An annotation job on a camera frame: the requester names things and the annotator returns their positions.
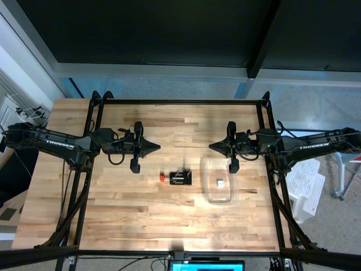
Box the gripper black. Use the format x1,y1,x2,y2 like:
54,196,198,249
208,121,252,174
122,121,161,173

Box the red RCA connector braided cable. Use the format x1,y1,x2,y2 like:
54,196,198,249
182,149,192,179

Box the black clamp with red knob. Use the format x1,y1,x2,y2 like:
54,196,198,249
159,168,193,186

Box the clear plastic tub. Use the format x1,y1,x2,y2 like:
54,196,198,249
199,156,240,207

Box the white plastic step stool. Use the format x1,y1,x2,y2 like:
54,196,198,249
284,158,328,225

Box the laptop with blue screen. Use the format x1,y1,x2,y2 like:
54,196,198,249
168,260,245,271

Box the large black cabinet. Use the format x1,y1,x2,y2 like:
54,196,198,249
0,146,39,207

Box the brown cardboard box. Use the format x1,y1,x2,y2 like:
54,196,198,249
0,189,29,226

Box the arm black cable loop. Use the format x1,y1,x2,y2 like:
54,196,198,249
235,129,259,161
108,152,127,167

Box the small black camera box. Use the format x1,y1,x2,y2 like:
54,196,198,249
171,246,189,259

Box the bundle of plugs and cables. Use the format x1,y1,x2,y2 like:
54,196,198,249
14,106,49,121

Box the grey metal chair frame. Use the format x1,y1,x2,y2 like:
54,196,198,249
324,141,361,202

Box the black metal frame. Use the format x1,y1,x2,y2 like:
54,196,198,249
0,90,361,271

